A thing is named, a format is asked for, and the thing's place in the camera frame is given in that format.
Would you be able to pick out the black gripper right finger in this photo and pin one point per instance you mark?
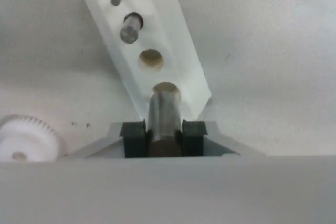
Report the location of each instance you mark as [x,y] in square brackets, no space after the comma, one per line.
[193,138]

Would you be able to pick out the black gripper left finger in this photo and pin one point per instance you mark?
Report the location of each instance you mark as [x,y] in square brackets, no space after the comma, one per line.
[132,140]

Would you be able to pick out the large metal round peg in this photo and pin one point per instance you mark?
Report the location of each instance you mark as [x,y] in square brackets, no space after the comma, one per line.
[164,119]

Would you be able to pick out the white round peg holder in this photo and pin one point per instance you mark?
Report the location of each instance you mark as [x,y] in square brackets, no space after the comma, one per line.
[170,37]

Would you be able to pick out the medium metal round peg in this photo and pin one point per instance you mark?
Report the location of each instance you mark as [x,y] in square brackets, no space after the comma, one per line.
[130,30]

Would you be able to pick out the white small gear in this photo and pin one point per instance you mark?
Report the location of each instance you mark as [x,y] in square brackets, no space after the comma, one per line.
[29,140]

